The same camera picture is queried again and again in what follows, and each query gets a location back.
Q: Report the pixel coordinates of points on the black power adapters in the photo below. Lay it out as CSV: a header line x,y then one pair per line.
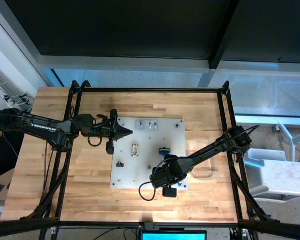
x,y
12,99

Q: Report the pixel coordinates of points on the black USB socket mount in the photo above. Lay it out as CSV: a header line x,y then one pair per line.
x,y
120,165

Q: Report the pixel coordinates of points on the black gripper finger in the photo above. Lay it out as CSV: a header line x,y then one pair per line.
x,y
121,135
122,129

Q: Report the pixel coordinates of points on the grey metal window frame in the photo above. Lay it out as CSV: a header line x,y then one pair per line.
x,y
114,62

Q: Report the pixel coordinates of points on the flat cardboard box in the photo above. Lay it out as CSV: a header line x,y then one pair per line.
x,y
0,185

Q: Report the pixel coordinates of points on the black aluminium frame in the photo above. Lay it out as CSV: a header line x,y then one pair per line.
x,y
149,90

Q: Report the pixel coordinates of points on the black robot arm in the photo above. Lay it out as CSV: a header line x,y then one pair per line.
x,y
209,148
45,127

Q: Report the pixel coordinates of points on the blue and black connector mount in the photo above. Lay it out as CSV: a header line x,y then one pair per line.
x,y
164,150

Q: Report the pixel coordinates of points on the blue screen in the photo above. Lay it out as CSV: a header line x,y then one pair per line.
x,y
172,236

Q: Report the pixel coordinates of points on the small blue connector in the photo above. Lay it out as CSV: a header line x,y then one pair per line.
x,y
181,185

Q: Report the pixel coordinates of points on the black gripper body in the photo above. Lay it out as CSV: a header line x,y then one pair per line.
x,y
103,130
163,180

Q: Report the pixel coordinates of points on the small metal round connector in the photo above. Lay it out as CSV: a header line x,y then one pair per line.
x,y
149,167

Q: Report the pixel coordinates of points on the white board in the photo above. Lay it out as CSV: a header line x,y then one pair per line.
x,y
134,177

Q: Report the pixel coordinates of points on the black room column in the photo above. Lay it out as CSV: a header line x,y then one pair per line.
x,y
219,45

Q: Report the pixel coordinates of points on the aluminium block with screws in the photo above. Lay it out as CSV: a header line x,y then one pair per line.
x,y
146,126

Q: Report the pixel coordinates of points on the white plastic step stool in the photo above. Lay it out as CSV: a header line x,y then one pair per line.
x,y
284,175

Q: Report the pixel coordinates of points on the grey rectangular connector housing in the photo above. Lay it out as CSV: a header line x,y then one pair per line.
x,y
135,150

